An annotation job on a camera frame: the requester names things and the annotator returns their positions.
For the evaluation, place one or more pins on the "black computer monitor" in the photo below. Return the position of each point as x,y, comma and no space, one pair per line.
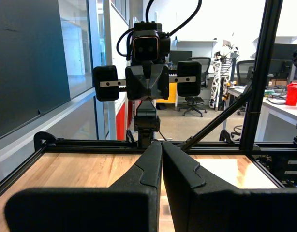
184,56
285,62

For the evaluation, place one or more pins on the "black aluminium frame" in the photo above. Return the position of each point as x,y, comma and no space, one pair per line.
259,72

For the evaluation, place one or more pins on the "aluminium glass wall frame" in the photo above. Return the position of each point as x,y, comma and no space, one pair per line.
93,48

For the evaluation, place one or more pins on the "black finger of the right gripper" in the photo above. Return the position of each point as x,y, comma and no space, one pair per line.
159,82
136,83

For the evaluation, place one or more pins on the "white cabinet red panels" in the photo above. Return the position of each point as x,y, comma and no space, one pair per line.
120,120

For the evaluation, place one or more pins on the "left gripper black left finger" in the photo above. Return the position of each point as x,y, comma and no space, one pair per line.
90,210

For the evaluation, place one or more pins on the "red plastic cup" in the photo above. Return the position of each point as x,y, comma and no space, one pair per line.
293,94

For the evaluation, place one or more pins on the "yellow cabinet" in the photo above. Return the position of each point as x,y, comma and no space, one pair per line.
172,94

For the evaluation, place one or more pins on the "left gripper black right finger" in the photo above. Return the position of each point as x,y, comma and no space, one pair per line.
235,210

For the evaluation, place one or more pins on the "black office chair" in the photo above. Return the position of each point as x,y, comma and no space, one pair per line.
194,99
242,72

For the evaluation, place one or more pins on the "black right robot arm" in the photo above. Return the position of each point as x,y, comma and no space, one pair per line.
147,120

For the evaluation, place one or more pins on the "white lattice structure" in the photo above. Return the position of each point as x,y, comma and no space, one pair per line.
219,79

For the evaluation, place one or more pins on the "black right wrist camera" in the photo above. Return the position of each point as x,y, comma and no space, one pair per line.
146,48

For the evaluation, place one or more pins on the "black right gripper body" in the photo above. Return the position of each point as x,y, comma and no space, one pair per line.
106,83

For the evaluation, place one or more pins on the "white desk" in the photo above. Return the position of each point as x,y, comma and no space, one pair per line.
279,111

